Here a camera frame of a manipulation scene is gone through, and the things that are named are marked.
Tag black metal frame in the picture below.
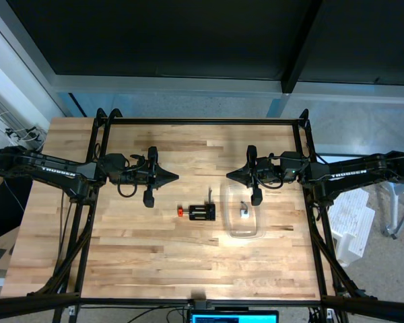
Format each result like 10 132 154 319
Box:
0 107 404 323

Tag cable bundle with plugs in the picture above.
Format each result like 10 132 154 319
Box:
0 112 44 144

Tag black table-level camera box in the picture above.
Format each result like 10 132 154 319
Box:
191 296 210 311

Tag silver metal chair frame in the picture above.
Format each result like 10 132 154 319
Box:
376 183 404 240

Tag clear plastic tub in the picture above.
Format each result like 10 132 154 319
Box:
220 181 267 240

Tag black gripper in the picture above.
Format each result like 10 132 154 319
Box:
127 145 180 209
226 145 281 207

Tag brown cardboard box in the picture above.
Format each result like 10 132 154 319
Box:
0 225 21 270

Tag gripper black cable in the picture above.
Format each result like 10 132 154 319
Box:
116 168 138 199
255 174 285 190

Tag laptop screen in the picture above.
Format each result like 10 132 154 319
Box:
188 310 279 323

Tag black vise with orange knob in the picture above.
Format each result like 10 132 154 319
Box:
177 203 217 222

